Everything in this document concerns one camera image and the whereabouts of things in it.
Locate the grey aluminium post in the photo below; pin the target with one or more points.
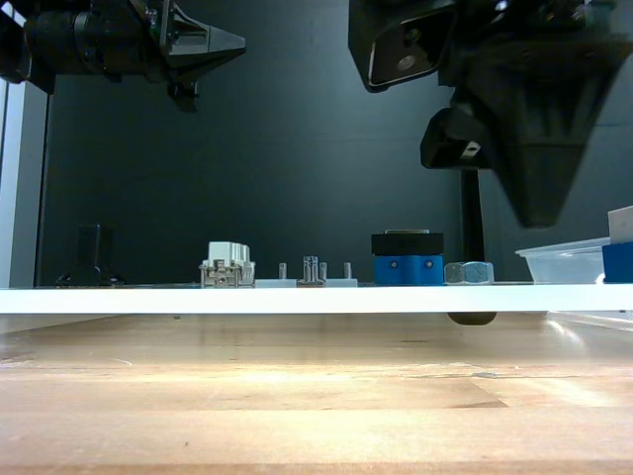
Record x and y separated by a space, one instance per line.
22 198

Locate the blue and black connector socket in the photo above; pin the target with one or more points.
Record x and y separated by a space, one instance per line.
408 257

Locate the white board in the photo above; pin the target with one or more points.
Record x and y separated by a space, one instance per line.
247 299

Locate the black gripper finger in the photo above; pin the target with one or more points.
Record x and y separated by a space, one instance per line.
222 39
198 62
544 148

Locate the black M12 threaded stud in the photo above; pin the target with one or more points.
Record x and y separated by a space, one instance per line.
472 318

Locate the black metal frame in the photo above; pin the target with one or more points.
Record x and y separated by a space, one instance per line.
472 213

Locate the grey connector housing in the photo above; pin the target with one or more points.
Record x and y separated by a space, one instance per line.
227 267

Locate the small black clamp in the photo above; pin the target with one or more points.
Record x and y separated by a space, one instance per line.
94 247

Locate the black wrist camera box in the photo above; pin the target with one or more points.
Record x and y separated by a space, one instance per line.
395 44

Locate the small silver connector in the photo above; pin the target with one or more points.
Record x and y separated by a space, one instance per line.
310 272

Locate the small blue connector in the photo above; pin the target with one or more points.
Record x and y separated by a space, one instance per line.
620 264

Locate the clear plastic tub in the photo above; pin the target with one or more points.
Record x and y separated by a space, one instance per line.
564 267

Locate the silver M12 hex nut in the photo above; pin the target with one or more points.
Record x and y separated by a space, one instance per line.
470 273

